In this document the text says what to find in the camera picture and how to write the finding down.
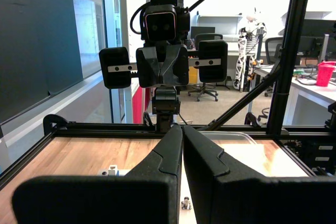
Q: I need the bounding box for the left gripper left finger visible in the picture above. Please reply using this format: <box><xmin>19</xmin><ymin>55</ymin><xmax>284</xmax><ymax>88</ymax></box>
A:
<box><xmin>12</xmin><ymin>125</ymin><xmax>184</xmax><ymax>224</ymax></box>

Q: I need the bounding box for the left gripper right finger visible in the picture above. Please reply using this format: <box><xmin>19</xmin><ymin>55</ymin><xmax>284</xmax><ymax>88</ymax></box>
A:
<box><xmin>183</xmin><ymin>125</ymin><xmax>336</xmax><ymax>224</ymax></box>

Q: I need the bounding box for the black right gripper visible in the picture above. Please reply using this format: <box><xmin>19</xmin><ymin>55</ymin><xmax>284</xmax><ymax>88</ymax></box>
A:
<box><xmin>99</xmin><ymin>39</ymin><xmax>228</xmax><ymax>90</ymax></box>

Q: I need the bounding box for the yellow drawer cabinet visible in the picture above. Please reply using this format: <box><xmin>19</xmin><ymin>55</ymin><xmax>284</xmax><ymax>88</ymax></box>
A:
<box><xmin>188</xmin><ymin>66</ymin><xmax>200</xmax><ymax>85</ymax></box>

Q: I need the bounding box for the black desk monitor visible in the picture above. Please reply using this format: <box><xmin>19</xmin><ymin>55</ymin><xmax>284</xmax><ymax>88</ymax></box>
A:
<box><xmin>191</xmin><ymin>26</ymin><xmax>216</xmax><ymax>40</ymax></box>

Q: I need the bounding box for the black mesh office chair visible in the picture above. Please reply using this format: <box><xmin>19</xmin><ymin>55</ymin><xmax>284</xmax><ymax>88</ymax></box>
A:
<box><xmin>187</xmin><ymin>33</ymin><xmax>229</xmax><ymax>103</ymax></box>

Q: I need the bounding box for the white lattice structure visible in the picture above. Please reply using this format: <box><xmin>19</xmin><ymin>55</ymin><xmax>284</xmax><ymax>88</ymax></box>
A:
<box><xmin>234</xmin><ymin>7</ymin><xmax>266</xmax><ymax>91</ymax></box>

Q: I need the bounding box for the white desk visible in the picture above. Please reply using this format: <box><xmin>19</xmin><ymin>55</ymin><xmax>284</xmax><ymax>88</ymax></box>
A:
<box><xmin>248</xmin><ymin>65</ymin><xmax>336</xmax><ymax>127</ymax></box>

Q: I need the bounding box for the red plastic cup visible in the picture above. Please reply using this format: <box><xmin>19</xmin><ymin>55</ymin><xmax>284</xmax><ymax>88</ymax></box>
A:
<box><xmin>316</xmin><ymin>60</ymin><xmax>336</xmax><ymax>88</ymax></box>

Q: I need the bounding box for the black monitor pair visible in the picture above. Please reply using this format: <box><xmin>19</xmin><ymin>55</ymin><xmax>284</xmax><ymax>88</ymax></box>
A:
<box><xmin>299</xmin><ymin>18</ymin><xmax>336</xmax><ymax>62</ymax></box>

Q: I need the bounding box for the blue white bracket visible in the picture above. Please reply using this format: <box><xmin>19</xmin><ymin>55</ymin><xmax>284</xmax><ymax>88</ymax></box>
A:
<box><xmin>99</xmin><ymin>165</ymin><xmax>119</xmax><ymax>177</ymax></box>

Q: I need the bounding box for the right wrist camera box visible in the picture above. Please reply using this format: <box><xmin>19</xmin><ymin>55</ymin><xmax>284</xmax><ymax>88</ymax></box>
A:
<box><xmin>143</xmin><ymin>0</ymin><xmax>191</xmax><ymax>42</ymax></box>

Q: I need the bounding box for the black aluminium table frame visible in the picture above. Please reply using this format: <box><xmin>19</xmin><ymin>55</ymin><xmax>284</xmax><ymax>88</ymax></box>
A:
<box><xmin>0</xmin><ymin>0</ymin><xmax>336</xmax><ymax>190</ymax></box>

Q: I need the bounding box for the white wall shelf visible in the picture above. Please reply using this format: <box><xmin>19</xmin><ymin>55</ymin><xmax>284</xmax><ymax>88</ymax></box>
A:
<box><xmin>196</xmin><ymin>14</ymin><xmax>244</xmax><ymax>36</ymax></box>

